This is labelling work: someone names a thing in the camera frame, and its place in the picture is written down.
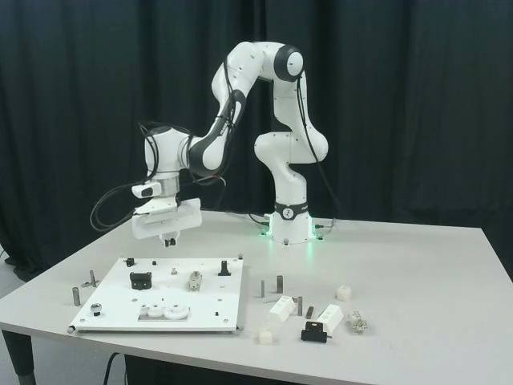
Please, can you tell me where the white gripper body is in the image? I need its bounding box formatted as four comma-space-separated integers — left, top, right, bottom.
131, 198, 203, 241

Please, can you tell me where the black D-SUB plug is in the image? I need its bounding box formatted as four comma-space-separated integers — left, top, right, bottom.
128, 271, 154, 291

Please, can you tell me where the white large gear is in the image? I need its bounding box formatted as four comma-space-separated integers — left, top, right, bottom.
162, 304, 188, 322

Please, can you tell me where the white task board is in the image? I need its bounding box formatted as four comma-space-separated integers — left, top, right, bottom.
67, 256, 247, 334

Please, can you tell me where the white peg holder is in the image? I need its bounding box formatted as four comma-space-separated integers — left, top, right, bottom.
317, 303, 344, 332
264, 295, 298, 322

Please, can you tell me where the black USB plug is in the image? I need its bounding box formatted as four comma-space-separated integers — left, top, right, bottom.
301, 320, 327, 342

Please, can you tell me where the black curtain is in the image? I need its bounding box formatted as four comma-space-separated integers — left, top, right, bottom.
0, 0, 513, 265

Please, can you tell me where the black table leg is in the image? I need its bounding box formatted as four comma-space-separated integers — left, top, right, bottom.
0, 329, 34, 385

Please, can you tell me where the silver flange ring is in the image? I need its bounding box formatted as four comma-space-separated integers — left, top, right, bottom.
157, 177, 180, 198

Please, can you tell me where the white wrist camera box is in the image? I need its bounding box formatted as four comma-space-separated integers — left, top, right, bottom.
131, 180, 162, 199

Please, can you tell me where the black looping camera cable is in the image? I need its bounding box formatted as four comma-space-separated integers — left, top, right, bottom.
91, 184, 139, 234

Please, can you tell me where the black cable along forearm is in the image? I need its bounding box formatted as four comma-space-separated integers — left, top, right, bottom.
135, 47, 242, 180

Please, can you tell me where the black cable under table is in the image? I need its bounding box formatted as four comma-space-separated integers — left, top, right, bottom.
104, 351, 126, 385

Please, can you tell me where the black cable along upper arm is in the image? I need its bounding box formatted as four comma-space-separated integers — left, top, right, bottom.
295, 71, 337, 232

